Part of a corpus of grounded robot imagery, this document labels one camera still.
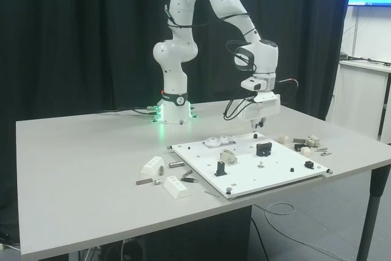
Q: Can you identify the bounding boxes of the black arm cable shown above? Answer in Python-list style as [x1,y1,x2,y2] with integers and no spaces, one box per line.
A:
[164,3,258,34]

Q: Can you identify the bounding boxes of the grey floor cable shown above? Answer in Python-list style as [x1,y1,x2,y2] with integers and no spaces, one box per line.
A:
[263,202,369,261]

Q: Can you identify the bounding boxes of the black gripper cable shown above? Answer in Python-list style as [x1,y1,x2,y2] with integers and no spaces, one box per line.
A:
[224,95,255,121]

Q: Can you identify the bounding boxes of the black table leg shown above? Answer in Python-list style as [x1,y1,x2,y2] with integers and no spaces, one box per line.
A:
[367,166,388,261]

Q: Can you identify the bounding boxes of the black base cable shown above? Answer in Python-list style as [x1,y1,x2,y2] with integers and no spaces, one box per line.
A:
[103,106,160,116]

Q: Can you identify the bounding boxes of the white cabinet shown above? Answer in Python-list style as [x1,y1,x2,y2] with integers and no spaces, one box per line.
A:
[331,58,391,145]

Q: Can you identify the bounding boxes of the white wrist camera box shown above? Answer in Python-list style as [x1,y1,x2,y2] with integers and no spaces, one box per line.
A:
[239,78,267,92]

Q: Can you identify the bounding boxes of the white task board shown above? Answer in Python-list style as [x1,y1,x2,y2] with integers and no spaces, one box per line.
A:
[170,131,334,201]

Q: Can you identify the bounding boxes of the white large gear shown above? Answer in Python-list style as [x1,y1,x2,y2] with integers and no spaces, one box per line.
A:
[204,136,221,149]

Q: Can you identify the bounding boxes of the black curtain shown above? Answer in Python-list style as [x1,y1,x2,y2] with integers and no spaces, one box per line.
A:
[0,0,357,121]

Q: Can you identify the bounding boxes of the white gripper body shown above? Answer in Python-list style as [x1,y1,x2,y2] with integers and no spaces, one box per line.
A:
[238,94,282,122]

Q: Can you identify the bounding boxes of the white peg holder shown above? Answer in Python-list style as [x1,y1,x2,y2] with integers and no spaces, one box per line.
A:
[163,175,192,199]
[140,156,164,174]

